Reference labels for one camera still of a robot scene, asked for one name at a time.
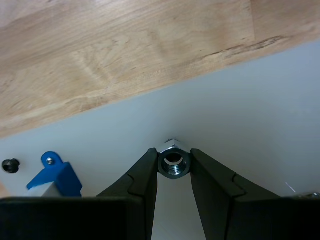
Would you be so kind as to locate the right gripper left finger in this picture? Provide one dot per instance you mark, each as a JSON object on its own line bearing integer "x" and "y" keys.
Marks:
{"x": 140, "y": 195}

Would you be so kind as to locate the blue socket block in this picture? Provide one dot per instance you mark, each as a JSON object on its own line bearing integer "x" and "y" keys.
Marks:
{"x": 56, "y": 178}

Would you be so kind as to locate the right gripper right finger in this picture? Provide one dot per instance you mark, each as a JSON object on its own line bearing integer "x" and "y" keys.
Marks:
{"x": 220, "y": 197}

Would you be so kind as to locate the white task board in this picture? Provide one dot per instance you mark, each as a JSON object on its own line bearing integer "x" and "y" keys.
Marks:
{"x": 225, "y": 120}

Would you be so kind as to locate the steel hex nut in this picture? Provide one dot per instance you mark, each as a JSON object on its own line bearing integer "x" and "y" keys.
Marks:
{"x": 174, "y": 163}

